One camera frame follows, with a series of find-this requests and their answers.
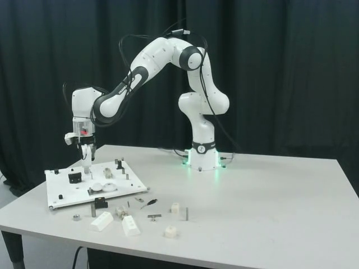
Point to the white task board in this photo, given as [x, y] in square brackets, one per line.
[67, 193]

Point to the white large gear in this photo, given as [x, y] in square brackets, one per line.
[96, 187]

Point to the small white wrist camera box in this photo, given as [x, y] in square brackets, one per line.
[70, 138]

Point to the black plug block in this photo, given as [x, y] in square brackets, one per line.
[101, 203]

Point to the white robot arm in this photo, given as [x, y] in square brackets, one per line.
[196, 92]

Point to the metal BNC plug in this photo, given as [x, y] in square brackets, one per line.
[107, 172]

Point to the white medium gear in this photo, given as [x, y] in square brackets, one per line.
[109, 186]

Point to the metal square peg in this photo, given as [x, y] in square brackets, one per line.
[93, 210]

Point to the small white cube holder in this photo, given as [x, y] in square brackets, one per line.
[170, 232]
[175, 208]

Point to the black curtain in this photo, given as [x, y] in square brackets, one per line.
[280, 84]

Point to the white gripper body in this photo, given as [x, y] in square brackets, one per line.
[87, 155]

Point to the metal USB plug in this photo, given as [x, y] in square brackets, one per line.
[138, 199]

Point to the black table leg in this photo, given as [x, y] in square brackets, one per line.
[11, 249]

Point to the long white peg holder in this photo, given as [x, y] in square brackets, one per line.
[101, 221]
[130, 226]

